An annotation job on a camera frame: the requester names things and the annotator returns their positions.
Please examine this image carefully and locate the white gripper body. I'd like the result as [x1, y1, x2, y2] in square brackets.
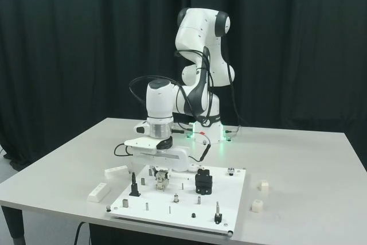
[130, 146, 192, 172]

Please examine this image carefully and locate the tall black plug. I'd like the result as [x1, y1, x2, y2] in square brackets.
[130, 172, 141, 197]

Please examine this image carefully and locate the flat white mounting plate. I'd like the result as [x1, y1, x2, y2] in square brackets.
[124, 138, 161, 149]

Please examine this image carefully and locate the black rod with red tag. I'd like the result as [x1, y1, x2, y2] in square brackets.
[171, 129, 212, 162]

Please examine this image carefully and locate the black D-SUB plug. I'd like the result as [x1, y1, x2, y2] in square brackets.
[194, 169, 214, 197]

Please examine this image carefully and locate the long white holder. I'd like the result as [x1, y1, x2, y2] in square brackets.
[87, 182, 112, 203]
[104, 165, 128, 178]

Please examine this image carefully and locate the white task board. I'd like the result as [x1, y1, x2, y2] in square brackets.
[105, 165, 248, 239]

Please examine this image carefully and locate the black cabinet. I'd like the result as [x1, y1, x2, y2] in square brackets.
[89, 223, 230, 245]

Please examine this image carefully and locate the black plug with metal tip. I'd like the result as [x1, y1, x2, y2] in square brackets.
[213, 201, 224, 224]

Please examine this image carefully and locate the black curtain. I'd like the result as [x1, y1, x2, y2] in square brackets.
[0, 0, 367, 168]

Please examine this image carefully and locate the black table leg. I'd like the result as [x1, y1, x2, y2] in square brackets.
[0, 206, 24, 245]

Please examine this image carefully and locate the silver wrist ring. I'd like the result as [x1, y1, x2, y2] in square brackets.
[146, 118, 172, 138]

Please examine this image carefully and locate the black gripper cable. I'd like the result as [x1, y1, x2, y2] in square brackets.
[114, 143, 134, 159]

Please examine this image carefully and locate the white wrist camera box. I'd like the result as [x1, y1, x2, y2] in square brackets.
[134, 121, 151, 136]

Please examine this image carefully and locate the black base cable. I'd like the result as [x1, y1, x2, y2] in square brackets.
[224, 126, 242, 142]

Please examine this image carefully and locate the black floor cable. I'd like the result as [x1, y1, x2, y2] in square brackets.
[73, 221, 90, 245]

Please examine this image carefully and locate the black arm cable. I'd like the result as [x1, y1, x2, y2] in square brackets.
[128, 46, 218, 131]

